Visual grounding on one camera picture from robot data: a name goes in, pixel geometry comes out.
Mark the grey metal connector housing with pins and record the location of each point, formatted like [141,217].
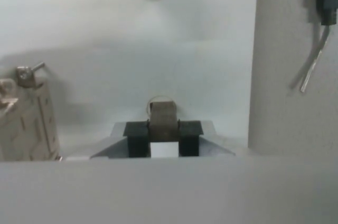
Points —
[29,121]

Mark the black USB plug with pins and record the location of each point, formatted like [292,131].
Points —
[326,2]

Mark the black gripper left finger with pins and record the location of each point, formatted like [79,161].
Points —
[137,129]

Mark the metal square peg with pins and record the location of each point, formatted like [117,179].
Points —
[163,118]

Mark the white task board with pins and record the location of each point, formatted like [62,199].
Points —
[132,36]

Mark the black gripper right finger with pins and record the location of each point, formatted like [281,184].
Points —
[190,129]

